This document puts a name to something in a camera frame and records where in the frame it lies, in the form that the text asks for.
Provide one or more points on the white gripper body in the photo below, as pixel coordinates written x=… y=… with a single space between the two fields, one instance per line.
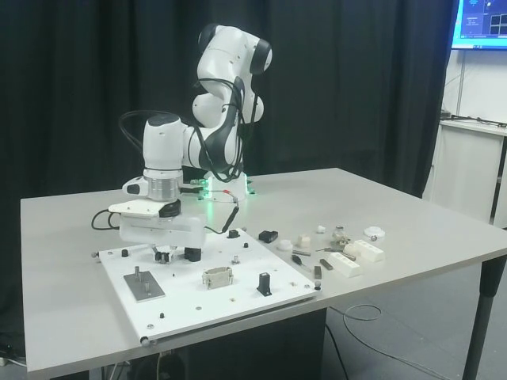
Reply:
x=166 y=231

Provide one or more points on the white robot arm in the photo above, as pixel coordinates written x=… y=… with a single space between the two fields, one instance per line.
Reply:
x=216 y=51

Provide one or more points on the metal square peg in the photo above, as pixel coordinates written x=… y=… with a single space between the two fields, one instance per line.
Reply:
x=326 y=264
x=317 y=272

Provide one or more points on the thin metal round peg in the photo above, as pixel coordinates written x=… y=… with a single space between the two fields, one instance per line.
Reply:
x=326 y=249

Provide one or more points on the white peg holder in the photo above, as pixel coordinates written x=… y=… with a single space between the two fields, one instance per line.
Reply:
x=369 y=251
x=344 y=266

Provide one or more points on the white task board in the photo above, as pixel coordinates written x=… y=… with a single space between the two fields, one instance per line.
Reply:
x=222 y=293

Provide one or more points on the thin black rod red tag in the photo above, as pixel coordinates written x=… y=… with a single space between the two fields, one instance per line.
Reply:
x=231 y=219

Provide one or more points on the black D-SUB plug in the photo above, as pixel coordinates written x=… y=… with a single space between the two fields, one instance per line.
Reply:
x=268 y=236

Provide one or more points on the white medium gear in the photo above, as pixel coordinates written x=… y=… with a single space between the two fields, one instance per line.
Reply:
x=285 y=245

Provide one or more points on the black USB plug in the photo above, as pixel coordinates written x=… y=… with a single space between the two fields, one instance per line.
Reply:
x=297 y=260

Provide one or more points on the white small gear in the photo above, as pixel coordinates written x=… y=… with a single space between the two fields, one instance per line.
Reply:
x=321 y=229

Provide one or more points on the metal waterproof plug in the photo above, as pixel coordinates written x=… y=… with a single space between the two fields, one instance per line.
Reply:
x=340 y=237

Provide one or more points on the black curtain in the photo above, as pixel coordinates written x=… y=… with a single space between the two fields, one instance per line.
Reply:
x=79 y=79

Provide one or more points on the white large gear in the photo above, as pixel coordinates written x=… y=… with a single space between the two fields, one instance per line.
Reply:
x=374 y=230

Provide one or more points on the white cabinet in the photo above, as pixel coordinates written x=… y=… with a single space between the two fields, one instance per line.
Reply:
x=467 y=178

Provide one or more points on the dark table leg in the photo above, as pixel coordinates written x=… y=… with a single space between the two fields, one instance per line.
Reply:
x=489 y=301

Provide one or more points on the blue screen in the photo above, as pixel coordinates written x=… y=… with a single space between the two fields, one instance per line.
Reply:
x=481 y=23

